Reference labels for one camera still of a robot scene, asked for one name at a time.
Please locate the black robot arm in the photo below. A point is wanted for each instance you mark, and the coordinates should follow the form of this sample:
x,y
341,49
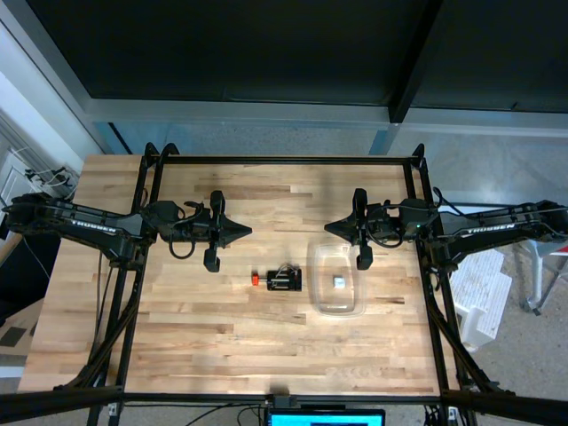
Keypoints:
x,y
89,224
488,231

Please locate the brown cardboard box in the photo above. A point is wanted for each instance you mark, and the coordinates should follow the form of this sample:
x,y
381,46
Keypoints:
x,y
26,317

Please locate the clear plastic tub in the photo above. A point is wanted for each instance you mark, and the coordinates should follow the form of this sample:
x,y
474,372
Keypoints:
x,y
333,306

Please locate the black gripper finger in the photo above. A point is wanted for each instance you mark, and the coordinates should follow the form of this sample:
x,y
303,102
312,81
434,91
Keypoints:
x,y
231,224
346,236
231,236
346,224

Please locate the laptop with blue screen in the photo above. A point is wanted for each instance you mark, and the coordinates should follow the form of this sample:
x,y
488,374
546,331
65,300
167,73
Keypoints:
x,y
324,420

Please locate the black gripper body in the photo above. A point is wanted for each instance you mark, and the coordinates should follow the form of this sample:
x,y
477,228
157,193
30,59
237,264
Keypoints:
x,y
381,224
195,231

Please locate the black clamp with red knob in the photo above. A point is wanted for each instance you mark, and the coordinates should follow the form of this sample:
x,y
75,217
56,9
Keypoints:
x,y
284,286

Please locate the black aluminium table frame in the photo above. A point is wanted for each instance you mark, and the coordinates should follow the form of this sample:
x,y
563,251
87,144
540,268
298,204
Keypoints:
x,y
266,160

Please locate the white stepped packing block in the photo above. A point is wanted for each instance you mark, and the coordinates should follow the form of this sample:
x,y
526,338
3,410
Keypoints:
x,y
481,302

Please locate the black vertical pillar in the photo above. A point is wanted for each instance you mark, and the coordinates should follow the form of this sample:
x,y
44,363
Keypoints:
x,y
417,66

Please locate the small black camera box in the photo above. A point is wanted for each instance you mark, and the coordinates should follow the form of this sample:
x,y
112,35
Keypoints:
x,y
281,401

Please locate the grey metal stand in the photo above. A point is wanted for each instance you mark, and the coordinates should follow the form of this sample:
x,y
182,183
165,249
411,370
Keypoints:
x,y
536,275

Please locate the white foam block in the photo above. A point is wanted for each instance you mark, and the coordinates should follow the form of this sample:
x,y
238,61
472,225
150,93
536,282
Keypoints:
x,y
339,281

